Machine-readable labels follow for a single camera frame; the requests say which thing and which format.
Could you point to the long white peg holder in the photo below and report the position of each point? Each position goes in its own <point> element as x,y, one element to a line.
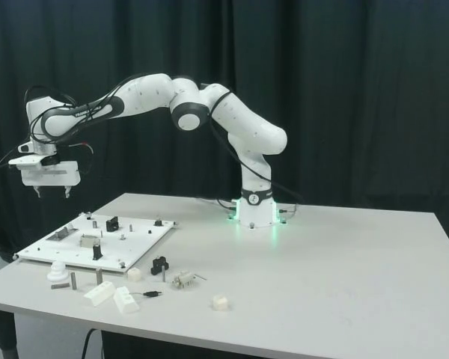
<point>99,294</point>

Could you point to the white wedge peg holder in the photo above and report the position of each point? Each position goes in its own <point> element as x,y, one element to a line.
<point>126,302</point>

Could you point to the white flat mounting plate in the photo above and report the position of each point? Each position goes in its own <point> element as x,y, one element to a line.
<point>24,161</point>

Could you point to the white task board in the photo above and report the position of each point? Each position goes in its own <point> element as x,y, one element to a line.
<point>134,243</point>

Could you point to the black round plug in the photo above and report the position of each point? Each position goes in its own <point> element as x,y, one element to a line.
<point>158,223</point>

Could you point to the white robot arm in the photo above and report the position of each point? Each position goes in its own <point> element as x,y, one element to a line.
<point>247,123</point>

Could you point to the black plug holder block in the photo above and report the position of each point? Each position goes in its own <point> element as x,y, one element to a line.
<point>160,264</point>

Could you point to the black curtain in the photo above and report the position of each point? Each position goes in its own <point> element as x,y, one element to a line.
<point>340,75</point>

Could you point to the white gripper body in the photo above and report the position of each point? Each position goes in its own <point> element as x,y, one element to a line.
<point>48,174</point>

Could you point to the metal waterproof plug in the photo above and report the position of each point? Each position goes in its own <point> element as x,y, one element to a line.
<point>182,281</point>

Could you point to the metal round peg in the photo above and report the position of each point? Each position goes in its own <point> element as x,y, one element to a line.
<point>74,282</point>
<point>98,276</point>

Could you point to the white notched holder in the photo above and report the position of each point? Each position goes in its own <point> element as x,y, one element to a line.
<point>220,303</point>

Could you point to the metal square peg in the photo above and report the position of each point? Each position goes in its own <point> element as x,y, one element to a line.
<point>59,286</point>

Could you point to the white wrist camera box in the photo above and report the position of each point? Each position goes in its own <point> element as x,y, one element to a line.
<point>25,147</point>

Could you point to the black table leg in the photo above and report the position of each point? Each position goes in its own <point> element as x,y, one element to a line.
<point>2,333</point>

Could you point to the white stacked gears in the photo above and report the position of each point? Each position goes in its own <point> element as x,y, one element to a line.
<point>56,276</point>

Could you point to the black D-SUB plug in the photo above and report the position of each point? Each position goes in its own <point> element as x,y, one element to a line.
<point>112,224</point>

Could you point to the small white cube holder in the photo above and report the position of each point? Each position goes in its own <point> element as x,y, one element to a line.
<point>134,275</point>

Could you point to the black upright plug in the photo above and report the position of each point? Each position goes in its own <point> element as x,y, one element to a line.
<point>97,253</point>

